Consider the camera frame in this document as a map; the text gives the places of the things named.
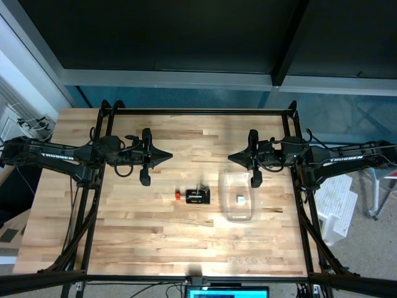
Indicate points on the white hub block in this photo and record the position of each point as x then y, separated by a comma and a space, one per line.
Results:
241, 200

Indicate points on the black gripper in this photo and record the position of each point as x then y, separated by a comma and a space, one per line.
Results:
146, 155
255, 155

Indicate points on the white foam block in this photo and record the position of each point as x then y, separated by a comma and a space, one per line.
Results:
335, 211

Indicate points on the white power strip with plugs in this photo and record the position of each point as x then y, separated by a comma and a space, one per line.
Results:
31, 124

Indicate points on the laptop screen with blue edge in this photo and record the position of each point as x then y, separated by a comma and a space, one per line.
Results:
226, 294

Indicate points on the brown cardboard box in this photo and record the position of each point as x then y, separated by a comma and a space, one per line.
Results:
15, 222

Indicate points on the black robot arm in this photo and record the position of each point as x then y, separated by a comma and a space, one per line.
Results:
56, 155
341, 159

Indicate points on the clear plastic tub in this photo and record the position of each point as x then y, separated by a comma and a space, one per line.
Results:
239, 215

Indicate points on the black table-level camera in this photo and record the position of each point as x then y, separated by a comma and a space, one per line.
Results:
196, 280

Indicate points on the black aluminium frame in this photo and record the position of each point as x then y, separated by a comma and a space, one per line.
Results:
46, 279

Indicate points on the grey metal stand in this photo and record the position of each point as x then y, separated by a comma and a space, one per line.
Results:
375, 198

